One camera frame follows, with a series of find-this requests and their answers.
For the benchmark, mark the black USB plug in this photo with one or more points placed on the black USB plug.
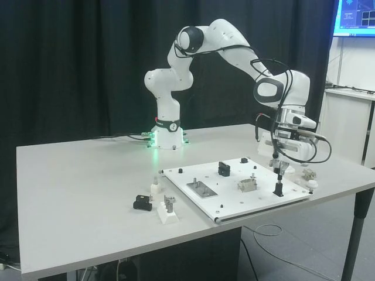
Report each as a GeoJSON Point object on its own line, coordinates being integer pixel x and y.
{"type": "Point", "coordinates": [279, 177]}

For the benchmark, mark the metal BNC plug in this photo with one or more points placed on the metal BNC plug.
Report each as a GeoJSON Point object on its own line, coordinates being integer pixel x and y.
{"type": "Point", "coordinates": [150, 199]}

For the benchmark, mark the blue screen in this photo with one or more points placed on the blue screen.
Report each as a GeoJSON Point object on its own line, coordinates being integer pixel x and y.
{"type": "Point", "coordinates": [357, 17]}

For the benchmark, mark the large black box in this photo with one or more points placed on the large black box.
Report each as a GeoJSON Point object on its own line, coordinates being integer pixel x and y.
{"type": "Point", "coordinates": [161, 257]}

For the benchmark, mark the white task board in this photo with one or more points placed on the white task board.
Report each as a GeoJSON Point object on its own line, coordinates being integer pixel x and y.
{"type": "Point", "coordinates": [187, 172]}

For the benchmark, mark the white round plug holder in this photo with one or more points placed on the white round plug holder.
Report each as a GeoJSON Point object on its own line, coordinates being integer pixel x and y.
{"type": "Point", "coordinates": [155, 188]}
{"type": "Point", "coordinates": [291, 172]}

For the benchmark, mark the grey Ethernet plug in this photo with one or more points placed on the grey Ethernet plug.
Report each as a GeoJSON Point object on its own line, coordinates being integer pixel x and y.
{"type": "Point", "coordinates": [155, 181]}

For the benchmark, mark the white medium gear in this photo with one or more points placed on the white medium gear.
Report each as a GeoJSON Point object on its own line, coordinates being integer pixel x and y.
{"type": "Point", "coordinates": [312, 184]}

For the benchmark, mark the thick metal peg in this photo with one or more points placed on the thick metal peg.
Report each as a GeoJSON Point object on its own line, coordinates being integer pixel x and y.
{"type": "Point", "coordinates": [169, 208]}

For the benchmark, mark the white peg holder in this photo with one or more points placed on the white peg holder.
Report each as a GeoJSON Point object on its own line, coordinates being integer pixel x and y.
{"type": "Point", "coordinates": [168, 217]}

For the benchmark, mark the white cabinet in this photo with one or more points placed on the white cabinet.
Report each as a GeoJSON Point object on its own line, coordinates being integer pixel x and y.
{"type": "Point", "coordinates": [345, 117]}

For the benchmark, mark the black table leg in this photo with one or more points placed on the black table leg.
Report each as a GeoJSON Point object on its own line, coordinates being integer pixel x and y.
{"type": "Point", "coordinates": [359, 228]}

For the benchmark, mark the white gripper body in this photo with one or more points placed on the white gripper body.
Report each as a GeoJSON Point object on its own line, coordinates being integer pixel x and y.
{"type": "Point", "coordinates": [304, 150]}

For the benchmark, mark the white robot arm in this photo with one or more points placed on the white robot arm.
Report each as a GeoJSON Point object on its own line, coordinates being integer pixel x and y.
{"type": "Point", "coordinates": [167, 108]}

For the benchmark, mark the black curtain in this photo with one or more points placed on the black curtain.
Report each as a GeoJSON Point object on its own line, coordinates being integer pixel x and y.
{"type": "Point", "coordinates": [73, 73]}

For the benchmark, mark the small white camera box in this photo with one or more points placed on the small white camera box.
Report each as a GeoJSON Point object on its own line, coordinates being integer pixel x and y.
{"type": "Point", "coordinates": [304, 121]}

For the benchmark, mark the beige metal waterproof plug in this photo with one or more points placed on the beige metal waterproof plug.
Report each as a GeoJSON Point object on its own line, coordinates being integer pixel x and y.
{"type": "Point", "coordinates": [310, 174]}

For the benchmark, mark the white power strip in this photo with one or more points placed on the white power strip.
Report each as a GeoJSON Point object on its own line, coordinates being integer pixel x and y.
{"type": "Point", "coordinates": [3, 266]}

